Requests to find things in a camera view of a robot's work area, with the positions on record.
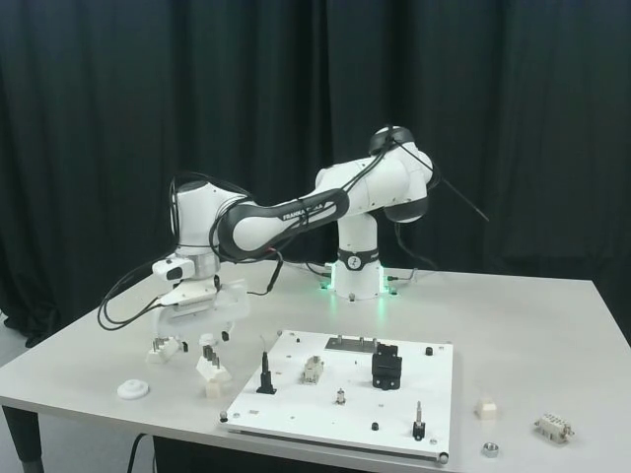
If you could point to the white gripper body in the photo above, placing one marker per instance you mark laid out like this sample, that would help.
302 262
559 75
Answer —
207 315

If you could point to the metal square peg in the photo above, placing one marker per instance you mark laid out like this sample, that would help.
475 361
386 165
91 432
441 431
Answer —
207 354
216 359

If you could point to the white long peg holder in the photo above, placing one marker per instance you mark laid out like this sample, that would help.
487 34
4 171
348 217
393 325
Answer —
160 356

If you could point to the white tilted peg holder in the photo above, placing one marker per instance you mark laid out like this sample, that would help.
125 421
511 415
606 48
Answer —
214 373

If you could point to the small white holder block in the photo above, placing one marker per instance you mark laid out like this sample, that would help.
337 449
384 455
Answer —
486 408
215 390

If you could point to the white gear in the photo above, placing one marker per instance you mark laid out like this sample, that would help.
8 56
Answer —
133 389

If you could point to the thin black rod red tag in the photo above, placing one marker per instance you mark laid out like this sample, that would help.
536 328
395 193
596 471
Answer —
276 276

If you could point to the metal BNC plug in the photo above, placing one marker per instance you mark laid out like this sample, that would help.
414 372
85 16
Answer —
340 396

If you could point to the white task board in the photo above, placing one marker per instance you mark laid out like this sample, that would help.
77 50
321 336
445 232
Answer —
345 424

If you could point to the black D-SUB plug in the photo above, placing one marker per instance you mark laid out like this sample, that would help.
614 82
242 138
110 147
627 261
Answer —
387 367

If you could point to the dark table leg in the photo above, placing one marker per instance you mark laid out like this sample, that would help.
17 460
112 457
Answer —
22 438

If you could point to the black curtain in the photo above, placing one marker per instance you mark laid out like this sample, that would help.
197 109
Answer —
148 74

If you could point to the metal hex nut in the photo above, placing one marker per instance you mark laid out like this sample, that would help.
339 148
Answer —
488 448

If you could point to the beige rectangular connector plug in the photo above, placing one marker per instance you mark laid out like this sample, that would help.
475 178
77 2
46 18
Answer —
554 425

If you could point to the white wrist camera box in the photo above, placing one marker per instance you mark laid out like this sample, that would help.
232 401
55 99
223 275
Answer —
172 269

